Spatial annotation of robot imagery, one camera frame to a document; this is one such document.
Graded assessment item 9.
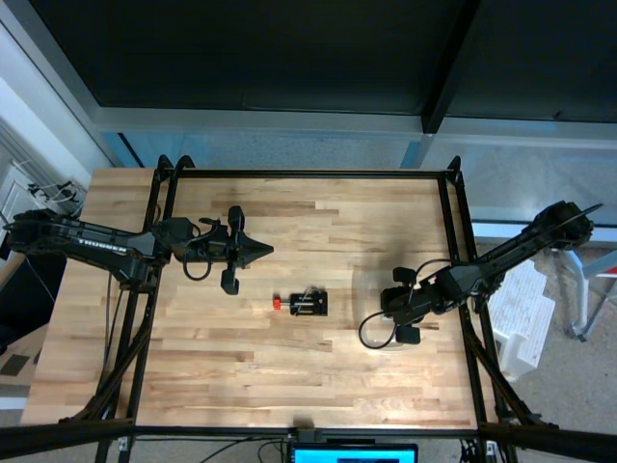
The screen with blue edge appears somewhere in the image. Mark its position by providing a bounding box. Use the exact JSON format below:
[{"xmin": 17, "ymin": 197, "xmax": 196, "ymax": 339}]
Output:
[{"xmin": 287, "ymin": 443, "xmax": 419, "ymax": 463}]

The clear plastic tub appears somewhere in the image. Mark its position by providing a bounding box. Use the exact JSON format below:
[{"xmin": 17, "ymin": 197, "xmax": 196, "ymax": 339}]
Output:
[{"xmin": 353, "ymin": 269, "xmax": 419, "ymax": 357}]

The black clamp with red knob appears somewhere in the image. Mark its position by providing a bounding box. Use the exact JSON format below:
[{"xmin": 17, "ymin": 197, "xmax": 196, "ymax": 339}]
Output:
[{"xmin": 272, "ymin": 287, "xmax": 331, "ymax": 318}]

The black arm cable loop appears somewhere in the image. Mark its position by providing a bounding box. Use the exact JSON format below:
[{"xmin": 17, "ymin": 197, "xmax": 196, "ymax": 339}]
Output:
[
  {"xmin": 359, "ymin": 311, "xmax": 402, "ymax": 349},
  {"xmin": 181, "ymin": 258, "xmax": 215, "ymax": 283}
]

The black square column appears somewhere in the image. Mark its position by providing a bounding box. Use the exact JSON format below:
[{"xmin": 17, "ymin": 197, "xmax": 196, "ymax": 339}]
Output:
[{"xmin": 421, "ymin": 0, "xmax": 483, "ymax": 135}]

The grey metal chair frame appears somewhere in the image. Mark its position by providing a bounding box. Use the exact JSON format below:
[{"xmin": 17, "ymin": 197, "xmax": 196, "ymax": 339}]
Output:
[{"xmin": 549, "ymin": 226, "xmax": 617, "ymax": 343}]

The black case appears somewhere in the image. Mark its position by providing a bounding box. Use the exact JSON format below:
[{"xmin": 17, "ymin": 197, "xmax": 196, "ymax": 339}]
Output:
[{"xmin": 0, "ymin": 250, "xmax": 67, "ymax": 356}]

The cardboard box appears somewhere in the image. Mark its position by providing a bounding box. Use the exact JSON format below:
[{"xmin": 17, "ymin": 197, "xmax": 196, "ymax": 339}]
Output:
[{"xmin": 0, "ymin": 322, "xmax": 52, "ymax": 411}]

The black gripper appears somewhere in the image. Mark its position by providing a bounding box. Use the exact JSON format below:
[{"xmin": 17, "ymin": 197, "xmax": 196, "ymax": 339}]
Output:
[
  {"xmin": 206, "ymin": 205, "xmax": 275, "ymax": 296},
  {"xmin": 380, "ymin": 266, "xmax": 435, "ymax": 346}
]

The black metal frame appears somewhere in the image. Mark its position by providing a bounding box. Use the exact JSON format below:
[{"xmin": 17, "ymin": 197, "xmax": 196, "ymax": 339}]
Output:
[{"xmin": 0, "ymin": 153, "xmax": 617, "ymax": 463}]

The small black camera mount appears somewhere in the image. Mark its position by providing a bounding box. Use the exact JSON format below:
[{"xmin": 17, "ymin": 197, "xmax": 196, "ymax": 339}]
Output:
[{"xmin": 287, "ymin": 419, "xmax": 323, "ymax": 443}]

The white power strip with cables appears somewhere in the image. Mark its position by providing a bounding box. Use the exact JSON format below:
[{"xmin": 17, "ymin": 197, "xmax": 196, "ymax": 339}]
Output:
[{"xmin": 26, "ymin": 180, "xmax": 86, "ymax": 206}]

